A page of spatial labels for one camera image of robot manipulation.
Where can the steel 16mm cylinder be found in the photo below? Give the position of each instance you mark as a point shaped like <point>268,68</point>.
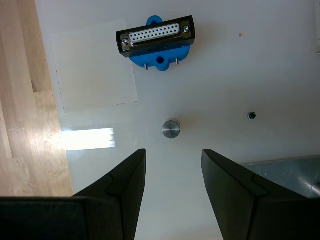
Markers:
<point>170,128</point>

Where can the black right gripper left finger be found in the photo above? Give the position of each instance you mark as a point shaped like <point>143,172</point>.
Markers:
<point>87,217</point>

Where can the white task board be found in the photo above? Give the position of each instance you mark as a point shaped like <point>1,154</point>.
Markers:
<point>212,87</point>

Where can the black D-sub connector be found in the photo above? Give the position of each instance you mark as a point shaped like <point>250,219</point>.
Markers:
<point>155,37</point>

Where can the grey metal peg plate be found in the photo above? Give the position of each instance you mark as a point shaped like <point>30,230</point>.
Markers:
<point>280,172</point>

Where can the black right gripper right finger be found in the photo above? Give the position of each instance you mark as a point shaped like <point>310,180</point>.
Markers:
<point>262,217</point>

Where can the steel dowel pin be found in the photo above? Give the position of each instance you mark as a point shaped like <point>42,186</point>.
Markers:
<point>177,61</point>
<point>145,66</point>

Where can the translucent white square sheet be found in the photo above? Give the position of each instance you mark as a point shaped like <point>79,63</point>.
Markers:
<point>95,70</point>

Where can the blue round connector holder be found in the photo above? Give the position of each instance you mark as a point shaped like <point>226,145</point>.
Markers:
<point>160,60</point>

